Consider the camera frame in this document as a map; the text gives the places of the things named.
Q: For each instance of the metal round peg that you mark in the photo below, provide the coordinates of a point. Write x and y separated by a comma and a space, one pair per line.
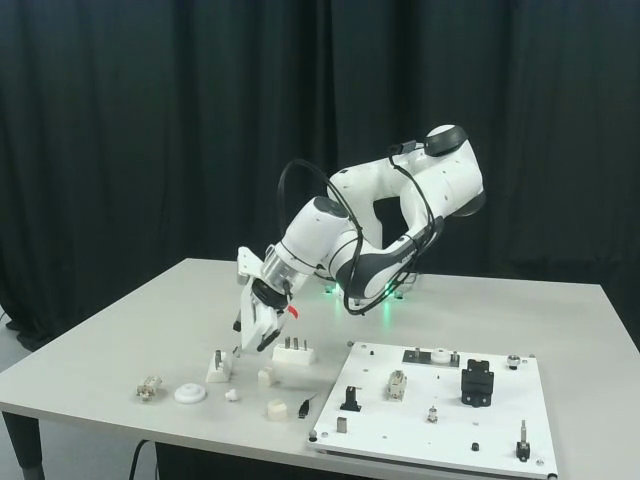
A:
523, 432

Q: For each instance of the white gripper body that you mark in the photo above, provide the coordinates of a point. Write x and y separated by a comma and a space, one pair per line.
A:
255, 320

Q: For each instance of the thin black rod red tag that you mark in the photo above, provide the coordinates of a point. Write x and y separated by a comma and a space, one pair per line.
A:
292, 310

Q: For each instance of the white medium gear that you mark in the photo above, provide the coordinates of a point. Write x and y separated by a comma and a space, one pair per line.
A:
440, 355

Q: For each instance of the white task board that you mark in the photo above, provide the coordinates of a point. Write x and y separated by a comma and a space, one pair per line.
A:
415, 430

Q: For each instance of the white single peg holder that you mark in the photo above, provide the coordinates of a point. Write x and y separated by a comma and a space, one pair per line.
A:
220, 372

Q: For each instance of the white triple peg holder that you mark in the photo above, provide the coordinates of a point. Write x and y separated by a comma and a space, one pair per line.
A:
295, 356

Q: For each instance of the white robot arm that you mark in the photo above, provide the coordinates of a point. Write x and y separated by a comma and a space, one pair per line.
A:
450, 180

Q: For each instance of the black USB plug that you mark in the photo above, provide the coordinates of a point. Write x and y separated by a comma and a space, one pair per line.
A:
303, 407

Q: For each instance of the beige multi-pin connector plug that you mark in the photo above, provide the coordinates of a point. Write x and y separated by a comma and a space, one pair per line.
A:
149, 388

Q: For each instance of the small white holder block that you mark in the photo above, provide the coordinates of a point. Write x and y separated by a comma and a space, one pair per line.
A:
266, 376

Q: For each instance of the white small gear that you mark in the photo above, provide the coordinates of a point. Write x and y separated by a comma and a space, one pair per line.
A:
231, 394

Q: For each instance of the black curtain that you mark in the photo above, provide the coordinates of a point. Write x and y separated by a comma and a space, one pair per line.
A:
150, 125

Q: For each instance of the dark table leg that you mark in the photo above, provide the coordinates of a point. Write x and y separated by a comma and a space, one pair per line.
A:
20, 445

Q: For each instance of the black Ethernet plug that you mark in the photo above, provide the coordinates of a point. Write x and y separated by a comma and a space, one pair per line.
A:
350, 399

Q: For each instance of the metal bolt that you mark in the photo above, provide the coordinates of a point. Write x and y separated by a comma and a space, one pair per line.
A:
513, 361

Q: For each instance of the metal BNC plug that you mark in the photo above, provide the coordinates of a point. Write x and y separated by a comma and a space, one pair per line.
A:
431, 415

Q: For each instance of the metal square peg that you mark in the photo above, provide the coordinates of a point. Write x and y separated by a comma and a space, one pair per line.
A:
218, 359

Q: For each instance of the white cube holder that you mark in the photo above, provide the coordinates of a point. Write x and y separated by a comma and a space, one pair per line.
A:
277, 409

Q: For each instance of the white large gear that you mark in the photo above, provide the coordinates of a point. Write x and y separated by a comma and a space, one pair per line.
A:
190, 393

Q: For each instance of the black D-SUB plug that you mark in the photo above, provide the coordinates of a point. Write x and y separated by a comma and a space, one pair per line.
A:
477, 382

